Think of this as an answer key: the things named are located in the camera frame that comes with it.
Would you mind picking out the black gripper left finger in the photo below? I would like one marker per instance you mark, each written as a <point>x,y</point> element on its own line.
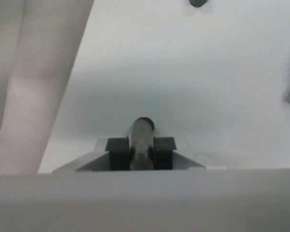
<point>116,154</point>

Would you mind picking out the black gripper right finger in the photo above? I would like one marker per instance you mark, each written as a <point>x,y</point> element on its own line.
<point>164,152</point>

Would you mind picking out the metal round peg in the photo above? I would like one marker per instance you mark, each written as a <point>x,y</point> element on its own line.
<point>142,140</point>

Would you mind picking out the white task board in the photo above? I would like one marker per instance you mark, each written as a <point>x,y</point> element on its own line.
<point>183,72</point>

